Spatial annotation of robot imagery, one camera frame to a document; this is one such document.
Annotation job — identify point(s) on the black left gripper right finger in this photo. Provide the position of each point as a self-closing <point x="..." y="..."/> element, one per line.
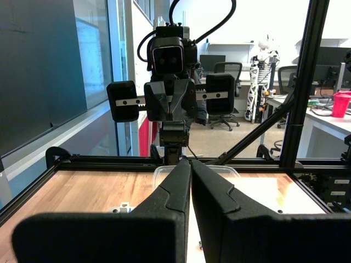
<point x="274" y="238"/>

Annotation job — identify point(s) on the black mesh office chair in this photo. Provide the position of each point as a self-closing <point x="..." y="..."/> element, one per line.
<point x="227" y="67"/>
<point x="285" y="79"/>

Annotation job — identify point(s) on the red plastic cup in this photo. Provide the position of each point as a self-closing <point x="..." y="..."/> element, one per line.
<point x="340" y="105"/>

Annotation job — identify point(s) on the black control box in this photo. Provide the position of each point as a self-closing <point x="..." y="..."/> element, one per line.
<point x="323" y="191"/>

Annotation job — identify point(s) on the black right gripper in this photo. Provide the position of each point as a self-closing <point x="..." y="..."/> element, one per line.
<point x="219" y="93"/>

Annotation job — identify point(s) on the white robot figure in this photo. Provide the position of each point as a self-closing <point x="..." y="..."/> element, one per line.
<point x="253" y="90"/>

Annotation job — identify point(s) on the black computer monitor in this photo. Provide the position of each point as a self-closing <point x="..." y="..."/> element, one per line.
<point x="334" y="60"/>
<point x="212" y="63"/>

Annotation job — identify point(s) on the clear plastic tub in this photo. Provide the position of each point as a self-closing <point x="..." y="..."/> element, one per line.
<point x="160" y="175"/>

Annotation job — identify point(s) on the black aluminium frame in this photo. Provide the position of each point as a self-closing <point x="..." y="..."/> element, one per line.
<point x="301" y="82"/>

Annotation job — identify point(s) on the white task board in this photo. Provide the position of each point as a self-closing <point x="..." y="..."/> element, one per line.
<point x="255" y="197"/>

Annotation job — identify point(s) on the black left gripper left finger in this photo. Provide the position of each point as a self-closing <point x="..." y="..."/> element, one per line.
<point x="109" y="235"/>

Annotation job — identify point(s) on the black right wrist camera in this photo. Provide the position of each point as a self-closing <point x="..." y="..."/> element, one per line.
<point x="166" y="54"/>

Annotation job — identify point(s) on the white wall shelf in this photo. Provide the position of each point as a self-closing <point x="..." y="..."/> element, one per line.
<point x="230" y="46"/>

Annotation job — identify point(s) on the brown cardboard box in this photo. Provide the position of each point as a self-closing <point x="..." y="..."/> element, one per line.
<point x="323" y="91"/>

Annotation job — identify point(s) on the white desk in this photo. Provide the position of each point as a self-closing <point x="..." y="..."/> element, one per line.
<point x="323" y="123"/>

